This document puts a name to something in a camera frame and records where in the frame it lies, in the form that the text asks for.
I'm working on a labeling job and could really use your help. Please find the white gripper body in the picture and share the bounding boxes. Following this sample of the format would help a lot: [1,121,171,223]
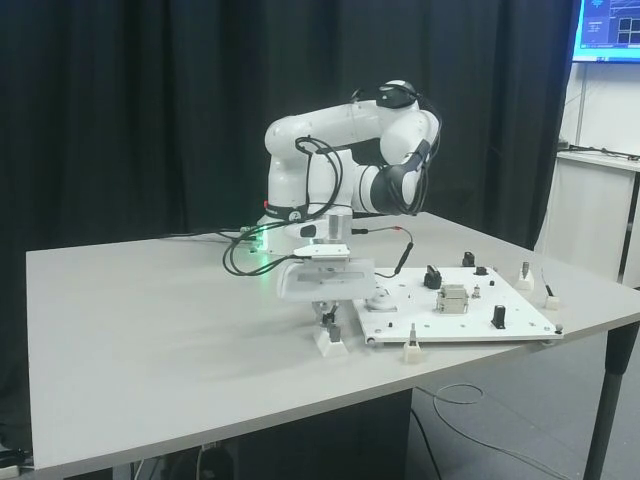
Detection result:
[275,259,378,304]

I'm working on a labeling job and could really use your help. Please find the white gear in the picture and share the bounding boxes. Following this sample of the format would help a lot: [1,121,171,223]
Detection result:
[366,286,399,313]

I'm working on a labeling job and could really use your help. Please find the white task board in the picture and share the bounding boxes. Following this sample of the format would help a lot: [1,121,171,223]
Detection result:
[352,264,560,347]

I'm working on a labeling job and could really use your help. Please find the black curtain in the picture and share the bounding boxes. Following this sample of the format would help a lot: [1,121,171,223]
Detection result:
[0,0,584,480]

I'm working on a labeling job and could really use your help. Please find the white cabinet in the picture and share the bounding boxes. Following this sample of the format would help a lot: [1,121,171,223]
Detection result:
[541,148,640,290]

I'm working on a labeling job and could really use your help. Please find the black table leg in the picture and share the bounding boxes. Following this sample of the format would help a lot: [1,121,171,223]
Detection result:
[583,323,640,480]

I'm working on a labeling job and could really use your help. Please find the blue screen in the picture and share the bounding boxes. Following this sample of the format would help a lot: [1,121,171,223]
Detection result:
[571,0,640,65]

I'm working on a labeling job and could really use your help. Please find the thin black rod on wire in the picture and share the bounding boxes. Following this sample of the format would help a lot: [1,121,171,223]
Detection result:
[352,225,417,276]

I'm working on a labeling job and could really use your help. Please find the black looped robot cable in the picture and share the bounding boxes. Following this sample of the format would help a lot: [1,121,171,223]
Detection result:
[221,133,347,277]

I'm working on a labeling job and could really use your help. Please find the black table cable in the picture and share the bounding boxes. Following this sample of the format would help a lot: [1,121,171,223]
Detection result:
[162,227,261,244]

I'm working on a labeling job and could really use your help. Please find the grey floor cable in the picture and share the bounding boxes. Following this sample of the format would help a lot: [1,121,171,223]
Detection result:
[430,382,599,480]

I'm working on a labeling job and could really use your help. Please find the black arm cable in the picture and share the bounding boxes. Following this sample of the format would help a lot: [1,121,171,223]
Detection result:
[387,81,445,217]

